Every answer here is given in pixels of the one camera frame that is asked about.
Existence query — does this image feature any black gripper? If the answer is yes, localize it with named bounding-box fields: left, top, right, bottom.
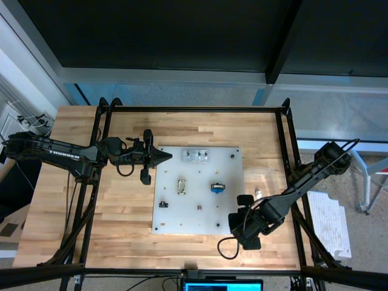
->
left=122, top=129, right=173, bottom=186
left=227, top=195, right=264, bottom=252

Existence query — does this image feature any aluminium clamp block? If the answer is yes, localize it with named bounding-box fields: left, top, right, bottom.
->
left=181, top=148, right=210, bottom=164

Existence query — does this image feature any clear plastic tub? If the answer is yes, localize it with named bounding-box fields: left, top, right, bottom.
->
left=243, top=167, right=278, bottom=213

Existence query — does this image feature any white task board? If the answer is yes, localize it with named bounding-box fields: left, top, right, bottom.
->
left=150, top=146, right=249, bottom=236

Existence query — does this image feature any laptop screen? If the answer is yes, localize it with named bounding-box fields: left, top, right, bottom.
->
left=181, top=278, right=264, bottom=291

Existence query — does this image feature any white foam pad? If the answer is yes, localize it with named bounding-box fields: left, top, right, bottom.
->
left=306, top=190, right=352, bottom=259

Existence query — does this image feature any grey metal stand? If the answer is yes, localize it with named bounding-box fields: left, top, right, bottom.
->
left=351, top=150, right=388, bottom=216

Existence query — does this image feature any red white object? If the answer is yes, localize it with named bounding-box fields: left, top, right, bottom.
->
left=375, top=157, right=388, bottom=177

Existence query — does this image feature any cardboard box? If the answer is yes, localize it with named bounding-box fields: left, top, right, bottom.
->
left=0, top=202, right=31, bottom=243

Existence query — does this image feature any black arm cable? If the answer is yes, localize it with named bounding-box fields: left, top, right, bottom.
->
left=116, top=162, right=136, bottom=178
left=217, top=199, right=267, bottom=261

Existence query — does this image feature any black metal frame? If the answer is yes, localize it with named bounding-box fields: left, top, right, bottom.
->
left=0, top=96, right=388, bottom=291

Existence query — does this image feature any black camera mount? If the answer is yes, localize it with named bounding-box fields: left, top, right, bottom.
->
left=181, top=263, right=207, bottom=279

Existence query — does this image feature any black white cable bundle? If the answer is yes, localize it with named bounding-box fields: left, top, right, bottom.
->
left=16, top=113, right=51, bottom=130

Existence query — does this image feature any black vertical post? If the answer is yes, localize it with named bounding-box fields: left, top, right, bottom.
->
left=264, top=0, right=304, bottom=85

